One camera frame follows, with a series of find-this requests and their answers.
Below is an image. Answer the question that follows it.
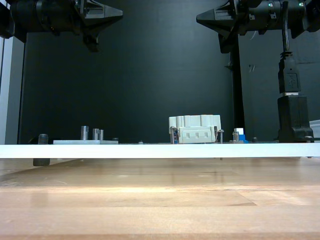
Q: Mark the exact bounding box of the black USB plug with cable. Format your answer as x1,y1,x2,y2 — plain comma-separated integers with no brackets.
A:
278,0,301,97

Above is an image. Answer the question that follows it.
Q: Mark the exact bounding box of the beige multi-pin connector housing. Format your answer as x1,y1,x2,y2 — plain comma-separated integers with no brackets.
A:
168,114,225,145

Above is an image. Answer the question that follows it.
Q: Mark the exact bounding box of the black USB socket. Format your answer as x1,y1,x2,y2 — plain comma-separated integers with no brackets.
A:
274,94,315,144

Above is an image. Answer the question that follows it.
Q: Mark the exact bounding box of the blue and white connector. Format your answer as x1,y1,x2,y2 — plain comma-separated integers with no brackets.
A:
234,127,248,144

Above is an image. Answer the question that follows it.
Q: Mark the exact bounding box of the black room pillar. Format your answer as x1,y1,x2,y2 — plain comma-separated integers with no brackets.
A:
224,34,246,131

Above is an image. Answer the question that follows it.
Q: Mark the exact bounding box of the grey metal plate with pegs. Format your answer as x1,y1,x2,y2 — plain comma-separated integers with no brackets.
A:
52,125,119,145

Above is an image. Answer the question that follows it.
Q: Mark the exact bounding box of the white task board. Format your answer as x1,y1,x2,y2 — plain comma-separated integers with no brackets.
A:
0,143,320,160

